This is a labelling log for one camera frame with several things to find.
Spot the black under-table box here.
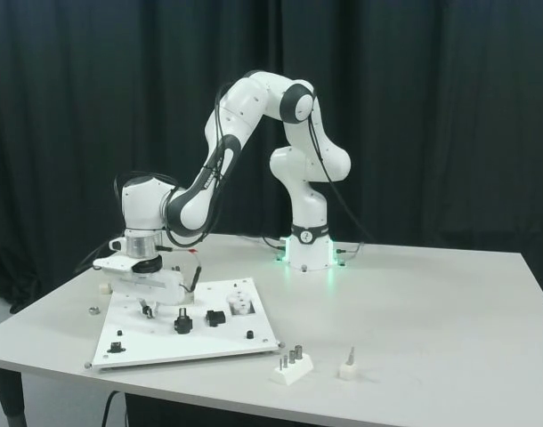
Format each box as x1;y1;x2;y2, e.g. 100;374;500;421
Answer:
124;391;299;427

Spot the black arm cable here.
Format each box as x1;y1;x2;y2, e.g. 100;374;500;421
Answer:
158;79;366;259

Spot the dark grey table leg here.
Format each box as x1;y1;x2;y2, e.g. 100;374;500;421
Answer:
0;364;22;427

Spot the white wedge peg holder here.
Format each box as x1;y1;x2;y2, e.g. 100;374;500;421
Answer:
270;353;316;386

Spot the black D-SUB plug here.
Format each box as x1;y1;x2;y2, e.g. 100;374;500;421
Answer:
172;306;193;335

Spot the white task board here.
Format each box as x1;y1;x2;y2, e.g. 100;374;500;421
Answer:
83;278;285;369

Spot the flat white mounting plate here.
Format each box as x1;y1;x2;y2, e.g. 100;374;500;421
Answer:
92;255;142;271

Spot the black curtain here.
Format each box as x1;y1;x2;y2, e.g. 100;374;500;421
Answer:
0;0;543;315

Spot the silver wrist ring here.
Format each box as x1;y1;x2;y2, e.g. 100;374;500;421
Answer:
124;238;159;260

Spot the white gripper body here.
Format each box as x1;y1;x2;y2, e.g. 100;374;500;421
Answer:
112;270;186;306

